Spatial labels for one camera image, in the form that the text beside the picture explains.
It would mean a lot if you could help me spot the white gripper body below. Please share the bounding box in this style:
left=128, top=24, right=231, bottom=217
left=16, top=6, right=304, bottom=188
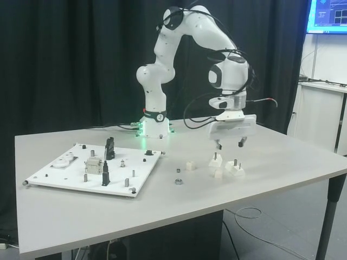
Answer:
left=207, top=113, right=258, bottom=142

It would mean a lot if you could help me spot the white cabinet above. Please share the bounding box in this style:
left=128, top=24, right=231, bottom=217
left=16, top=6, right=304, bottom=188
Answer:
left=286, top=80, right=347, bottom=157

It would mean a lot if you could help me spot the black D-SUB plug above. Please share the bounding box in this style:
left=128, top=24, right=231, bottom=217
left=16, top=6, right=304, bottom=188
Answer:
left=104, top=136, right=116, bottom=161

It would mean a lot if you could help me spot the black table leg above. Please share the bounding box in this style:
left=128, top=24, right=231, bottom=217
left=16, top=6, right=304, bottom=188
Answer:
left=320, top=170, right=342, bottom=260

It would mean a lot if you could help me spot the blue screen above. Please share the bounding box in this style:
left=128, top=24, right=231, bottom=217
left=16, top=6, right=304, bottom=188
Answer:
left=305, top=0, right=347, bottom=35

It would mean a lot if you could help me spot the white task board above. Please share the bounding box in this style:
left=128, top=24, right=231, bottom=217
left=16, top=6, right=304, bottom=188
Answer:
left=22, top=142, right=166, bottom=200

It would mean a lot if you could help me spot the black curtain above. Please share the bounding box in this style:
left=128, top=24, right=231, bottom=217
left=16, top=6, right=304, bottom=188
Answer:
left=0, top=0, right=309, bottom=138

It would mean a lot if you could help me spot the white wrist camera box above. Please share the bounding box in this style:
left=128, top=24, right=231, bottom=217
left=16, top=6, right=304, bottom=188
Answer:
left=208, top=97, right=229, bottom=110

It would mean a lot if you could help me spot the black looping cable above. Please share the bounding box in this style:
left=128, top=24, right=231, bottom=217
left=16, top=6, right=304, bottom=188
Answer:
left=182, top=95, right=219, bottom=131

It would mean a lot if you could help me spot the grey floor cable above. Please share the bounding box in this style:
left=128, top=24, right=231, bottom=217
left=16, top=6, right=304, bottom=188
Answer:
left=234, top=206, right=263, bottom=260

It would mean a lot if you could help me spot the black base cable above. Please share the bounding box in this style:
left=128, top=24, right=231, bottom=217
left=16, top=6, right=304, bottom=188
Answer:
left=115, top=122, right=143, bottom=132

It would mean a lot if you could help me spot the black cable plug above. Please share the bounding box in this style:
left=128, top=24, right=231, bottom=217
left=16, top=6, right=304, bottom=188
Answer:
left=101, top=160, right=111, bottom=188

